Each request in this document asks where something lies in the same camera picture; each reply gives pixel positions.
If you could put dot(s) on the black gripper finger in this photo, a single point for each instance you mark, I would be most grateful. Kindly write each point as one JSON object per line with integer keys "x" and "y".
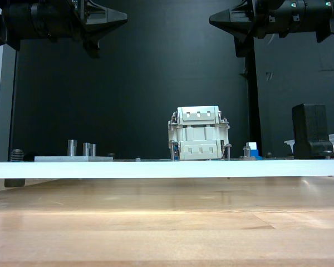
{"x": 100, "y": 19}
{"x": 236, "y": 19}

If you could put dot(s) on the beige HAN10E connector insert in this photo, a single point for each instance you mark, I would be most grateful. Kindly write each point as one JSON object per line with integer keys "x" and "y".
{"x": 197, "y": 115}

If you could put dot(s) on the small blue white connector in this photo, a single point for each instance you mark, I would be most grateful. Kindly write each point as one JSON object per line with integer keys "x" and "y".
{"x": 253, "y": 146}

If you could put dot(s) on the beige connector base socket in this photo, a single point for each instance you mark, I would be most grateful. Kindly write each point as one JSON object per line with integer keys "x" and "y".
{"x": 200, "y": 148}

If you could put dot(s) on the white taskboard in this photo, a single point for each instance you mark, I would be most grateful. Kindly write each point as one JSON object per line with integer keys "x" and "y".
{"x": 156, "y": 169}

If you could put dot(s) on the black socket block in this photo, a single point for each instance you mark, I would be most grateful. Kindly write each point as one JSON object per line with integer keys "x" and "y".
{"x": 309, "y": 125}

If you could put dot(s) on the black board screw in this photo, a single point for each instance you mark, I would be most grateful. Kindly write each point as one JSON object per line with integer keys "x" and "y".
{"x": 16, "y": 154}
{"x": 270, "y": 155}

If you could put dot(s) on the grey metal plate with pegs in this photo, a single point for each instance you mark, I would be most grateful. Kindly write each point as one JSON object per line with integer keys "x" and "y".
{"x": 61, "y": 158}

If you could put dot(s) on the black board foot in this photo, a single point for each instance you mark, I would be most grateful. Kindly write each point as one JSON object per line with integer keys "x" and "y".
{"x": 14, "y": 182}

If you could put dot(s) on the blue connector mount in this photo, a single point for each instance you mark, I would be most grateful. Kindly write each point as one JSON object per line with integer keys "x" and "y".
{"x": 176, "y": 150}

